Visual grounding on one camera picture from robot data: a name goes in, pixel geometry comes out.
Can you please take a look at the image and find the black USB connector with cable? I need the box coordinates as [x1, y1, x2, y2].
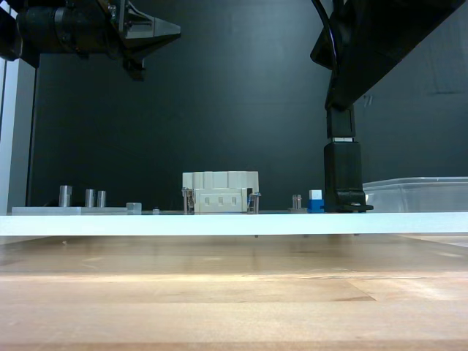
[312, 0, 358, 143]

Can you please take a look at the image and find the black USB hub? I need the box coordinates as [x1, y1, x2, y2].
[322, 141, 374, 214]

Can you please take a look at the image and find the clear plastic container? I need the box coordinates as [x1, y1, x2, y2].
[361, 176, 468, 213]

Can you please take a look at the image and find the small blue white connector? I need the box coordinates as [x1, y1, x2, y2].
[307, 189, 325, 214]

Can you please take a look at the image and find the beige multi-pin connector housing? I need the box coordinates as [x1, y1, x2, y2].
[181, 170, 263, 214]

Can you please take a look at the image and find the silver threaded stud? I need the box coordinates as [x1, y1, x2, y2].
[287, 195, 308, 213]

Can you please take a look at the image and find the grey aluminium plate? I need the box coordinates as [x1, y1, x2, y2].
[11, 205, 128, 215]

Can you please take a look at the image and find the white board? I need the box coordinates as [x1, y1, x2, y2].
[0, 211, 468, 237]

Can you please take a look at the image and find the grey aluminium wall post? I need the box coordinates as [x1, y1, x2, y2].
[0, 56, 37, 214]

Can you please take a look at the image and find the large silver metal post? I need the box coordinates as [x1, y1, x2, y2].
[58, 184, 73, 208]

